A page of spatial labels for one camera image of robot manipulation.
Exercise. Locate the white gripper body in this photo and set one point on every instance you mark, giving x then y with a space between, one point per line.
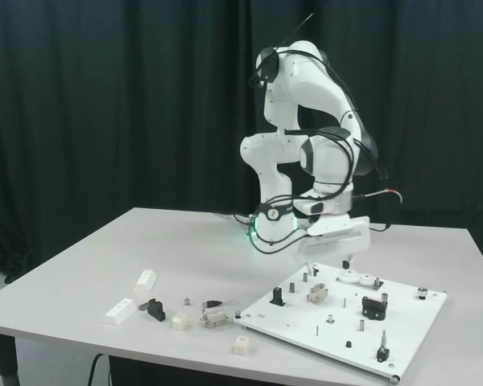
326 249

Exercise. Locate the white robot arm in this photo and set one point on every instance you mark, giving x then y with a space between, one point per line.
306 100

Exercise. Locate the white long peg holder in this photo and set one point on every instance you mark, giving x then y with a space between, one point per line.
145 282
118 312

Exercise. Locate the white medium gear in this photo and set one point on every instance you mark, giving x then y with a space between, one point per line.
348 277

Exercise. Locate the white small gear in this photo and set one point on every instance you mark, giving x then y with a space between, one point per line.
365 280

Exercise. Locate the white task board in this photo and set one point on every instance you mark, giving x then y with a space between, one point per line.
306 321

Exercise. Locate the large metal bolt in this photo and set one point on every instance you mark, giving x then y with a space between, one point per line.
421 292

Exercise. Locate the white small cube holder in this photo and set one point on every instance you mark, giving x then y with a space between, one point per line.
241 346
181 322

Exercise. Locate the black USB plug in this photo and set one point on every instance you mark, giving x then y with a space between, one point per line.
212 304

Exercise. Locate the white waterproof plug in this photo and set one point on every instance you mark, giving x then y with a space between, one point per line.
211 318

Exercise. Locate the black D-SUB plug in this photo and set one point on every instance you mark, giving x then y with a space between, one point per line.
156 310

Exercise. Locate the black curtain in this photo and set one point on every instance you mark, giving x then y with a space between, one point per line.
104 100

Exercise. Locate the dark table leg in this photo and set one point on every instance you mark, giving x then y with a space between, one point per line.
2 358

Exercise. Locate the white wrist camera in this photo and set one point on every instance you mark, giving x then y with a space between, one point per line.
312 208

